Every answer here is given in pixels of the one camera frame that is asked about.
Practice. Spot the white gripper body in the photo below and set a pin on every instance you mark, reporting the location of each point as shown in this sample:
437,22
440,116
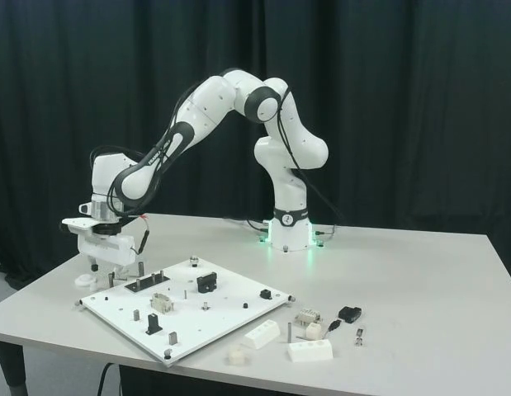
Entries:
108,247

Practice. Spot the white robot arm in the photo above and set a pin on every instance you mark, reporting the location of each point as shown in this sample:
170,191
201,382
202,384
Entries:
288,198

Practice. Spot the large metal square peg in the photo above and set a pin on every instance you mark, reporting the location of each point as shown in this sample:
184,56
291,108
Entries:
173,337

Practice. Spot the white peg holder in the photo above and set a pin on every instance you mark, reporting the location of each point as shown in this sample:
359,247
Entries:
310,351
261,334

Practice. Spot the white large gear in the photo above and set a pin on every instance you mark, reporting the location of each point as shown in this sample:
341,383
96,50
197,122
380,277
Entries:
85,281

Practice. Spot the black rod with red tag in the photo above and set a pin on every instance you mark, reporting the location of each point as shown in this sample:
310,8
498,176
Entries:
143,241

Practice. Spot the white task board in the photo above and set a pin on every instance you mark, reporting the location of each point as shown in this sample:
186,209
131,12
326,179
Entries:
222,317

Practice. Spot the black table leg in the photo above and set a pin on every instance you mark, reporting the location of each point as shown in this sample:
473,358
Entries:
9,367

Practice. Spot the small white holder block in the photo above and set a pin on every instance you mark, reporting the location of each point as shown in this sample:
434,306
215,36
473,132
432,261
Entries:
315,331
237,356

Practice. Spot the beige waterproof plug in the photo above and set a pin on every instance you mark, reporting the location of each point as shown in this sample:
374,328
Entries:
305,318

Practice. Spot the black USB plug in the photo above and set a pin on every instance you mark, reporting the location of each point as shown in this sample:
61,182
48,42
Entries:
333,326

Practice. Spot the black D-SUB plug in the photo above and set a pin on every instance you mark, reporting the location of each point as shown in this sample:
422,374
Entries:
350,314

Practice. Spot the black curtain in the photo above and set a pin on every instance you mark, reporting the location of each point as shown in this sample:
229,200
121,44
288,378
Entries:
403,103

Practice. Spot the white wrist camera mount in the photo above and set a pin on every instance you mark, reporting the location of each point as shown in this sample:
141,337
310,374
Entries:
75,222

